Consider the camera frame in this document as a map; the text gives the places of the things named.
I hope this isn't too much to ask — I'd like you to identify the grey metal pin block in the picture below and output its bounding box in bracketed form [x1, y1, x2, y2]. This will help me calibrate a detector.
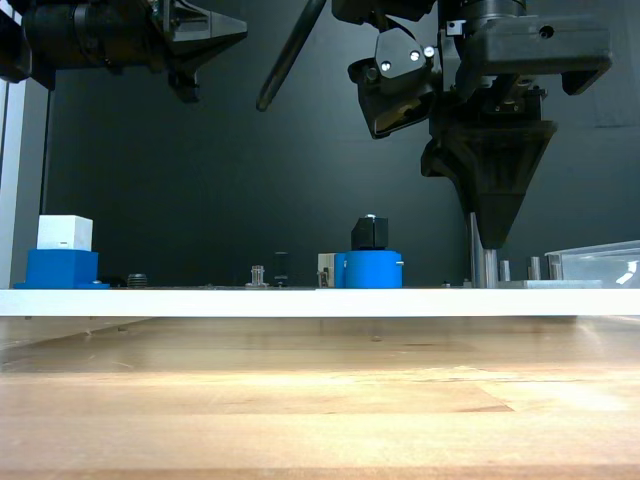
[497, 279, 604, 290]

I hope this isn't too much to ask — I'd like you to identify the small black socket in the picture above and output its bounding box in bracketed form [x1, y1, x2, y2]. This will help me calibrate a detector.
[273, 251, 291, 288]

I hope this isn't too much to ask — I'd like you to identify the white taskboard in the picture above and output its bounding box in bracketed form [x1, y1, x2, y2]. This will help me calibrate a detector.
[0, 288, 640, 318]

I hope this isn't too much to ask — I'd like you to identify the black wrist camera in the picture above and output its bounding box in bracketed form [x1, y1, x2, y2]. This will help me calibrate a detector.
[348, 27, 437, 141]

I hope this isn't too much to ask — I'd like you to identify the black plug with silver top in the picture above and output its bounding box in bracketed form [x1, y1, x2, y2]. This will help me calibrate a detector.
[349, 213, 390, 251]

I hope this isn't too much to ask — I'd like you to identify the clear plastic tub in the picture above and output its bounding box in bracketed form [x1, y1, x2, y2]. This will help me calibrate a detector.
[543, 239, 640, 290]

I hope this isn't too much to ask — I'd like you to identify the white cube connector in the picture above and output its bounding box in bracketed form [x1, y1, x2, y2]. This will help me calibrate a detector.
[37, 214, 95, 252]

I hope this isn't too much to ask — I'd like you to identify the small metal fitting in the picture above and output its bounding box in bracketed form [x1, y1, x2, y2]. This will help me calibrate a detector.
[245, 264, 270, 289]

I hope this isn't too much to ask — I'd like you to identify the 16mm steel cylinder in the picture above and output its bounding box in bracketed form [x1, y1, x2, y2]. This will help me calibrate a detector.
[467, 212, 499, 290]

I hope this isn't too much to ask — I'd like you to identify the blue round mount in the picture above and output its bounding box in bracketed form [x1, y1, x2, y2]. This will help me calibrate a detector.
[334, 249, 404, 290]

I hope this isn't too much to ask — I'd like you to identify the blue square holder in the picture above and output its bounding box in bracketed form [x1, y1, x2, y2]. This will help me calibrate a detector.
[13, 248, 111, 290]

